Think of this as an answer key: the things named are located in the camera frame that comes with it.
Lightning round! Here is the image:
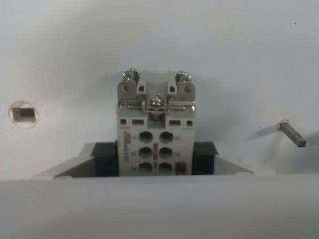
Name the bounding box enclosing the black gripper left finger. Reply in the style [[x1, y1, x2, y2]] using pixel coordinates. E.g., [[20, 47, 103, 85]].
[[37, 141, 119, 179]]

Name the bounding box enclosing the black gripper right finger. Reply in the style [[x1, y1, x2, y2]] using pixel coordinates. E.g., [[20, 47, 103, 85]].
[[193, 141, 272, 176]]

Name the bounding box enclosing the beige waterproof plug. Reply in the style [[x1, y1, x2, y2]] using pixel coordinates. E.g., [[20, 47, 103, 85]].
[[116, 66, 196, 178]]

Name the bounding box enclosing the thin metal square peg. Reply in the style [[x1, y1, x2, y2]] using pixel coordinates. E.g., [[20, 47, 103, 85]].
[[276, 119, 309, 148]]

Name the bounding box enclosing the white task board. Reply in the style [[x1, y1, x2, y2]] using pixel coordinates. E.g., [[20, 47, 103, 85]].
[[0, 0, 319, 182]]

